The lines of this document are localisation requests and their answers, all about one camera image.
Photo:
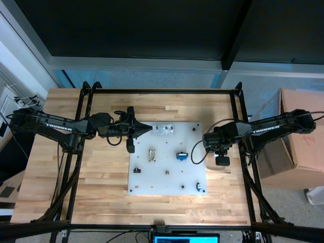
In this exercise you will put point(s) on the small blue socket block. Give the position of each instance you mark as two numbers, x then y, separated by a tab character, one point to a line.
198	186

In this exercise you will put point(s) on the short steel peg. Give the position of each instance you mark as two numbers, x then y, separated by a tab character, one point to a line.
168	129
157	128

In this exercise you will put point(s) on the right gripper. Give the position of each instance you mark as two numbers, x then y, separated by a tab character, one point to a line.
222	161

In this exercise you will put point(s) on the cardboard box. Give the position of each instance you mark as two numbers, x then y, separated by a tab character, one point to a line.
301	152

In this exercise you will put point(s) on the small black block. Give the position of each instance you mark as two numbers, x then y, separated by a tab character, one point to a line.
137	170

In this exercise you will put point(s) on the blue screen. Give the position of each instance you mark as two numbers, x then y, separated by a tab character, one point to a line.
184	239

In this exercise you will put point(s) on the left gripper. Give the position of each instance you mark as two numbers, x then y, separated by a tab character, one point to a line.
130	119

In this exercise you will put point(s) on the beige many-pin connector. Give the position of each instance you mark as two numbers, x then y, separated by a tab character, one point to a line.
152	155

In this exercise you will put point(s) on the white task board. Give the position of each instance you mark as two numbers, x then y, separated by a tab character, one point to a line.
167	157

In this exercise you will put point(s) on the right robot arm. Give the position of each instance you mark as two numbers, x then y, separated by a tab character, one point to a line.
263	127

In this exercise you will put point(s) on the large blue socket block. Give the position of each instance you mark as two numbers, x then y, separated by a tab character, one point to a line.
181	156

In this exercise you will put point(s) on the black frame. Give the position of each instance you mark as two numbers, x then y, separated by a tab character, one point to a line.
76	177

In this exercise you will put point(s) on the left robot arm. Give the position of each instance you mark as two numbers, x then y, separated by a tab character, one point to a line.
63	125

